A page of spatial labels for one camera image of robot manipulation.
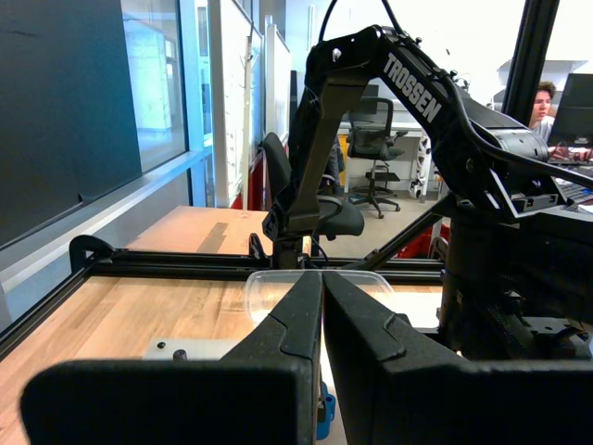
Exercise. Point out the black office chair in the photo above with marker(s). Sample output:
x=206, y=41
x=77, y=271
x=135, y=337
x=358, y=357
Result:
x=278, y=162
x=370, y=139

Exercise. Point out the black computer monitor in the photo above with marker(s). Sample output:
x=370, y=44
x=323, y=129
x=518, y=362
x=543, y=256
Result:
x=574, y=106

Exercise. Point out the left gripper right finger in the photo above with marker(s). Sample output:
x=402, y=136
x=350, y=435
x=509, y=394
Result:
x=440, y=403

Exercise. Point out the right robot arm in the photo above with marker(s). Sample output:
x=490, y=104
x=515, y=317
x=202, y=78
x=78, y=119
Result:
x=417, y=102

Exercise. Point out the blue socket block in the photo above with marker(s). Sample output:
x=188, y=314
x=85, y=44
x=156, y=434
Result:
x=327, y=408

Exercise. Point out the black frame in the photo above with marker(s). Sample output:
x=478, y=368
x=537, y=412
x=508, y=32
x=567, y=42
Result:
x=185, y=266

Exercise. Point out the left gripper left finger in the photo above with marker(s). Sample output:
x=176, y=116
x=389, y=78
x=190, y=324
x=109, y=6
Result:
x=185, y=403

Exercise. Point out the clear plastic container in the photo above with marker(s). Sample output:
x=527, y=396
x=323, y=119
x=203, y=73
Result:
x=268, y=296

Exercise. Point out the person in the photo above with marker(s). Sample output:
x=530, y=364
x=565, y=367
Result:
x=542, y=99

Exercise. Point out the window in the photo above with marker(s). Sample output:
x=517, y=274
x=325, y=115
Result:
x=153, y=83

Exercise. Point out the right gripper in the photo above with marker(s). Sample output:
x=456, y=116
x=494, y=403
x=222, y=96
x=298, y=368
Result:
x=287, y=252

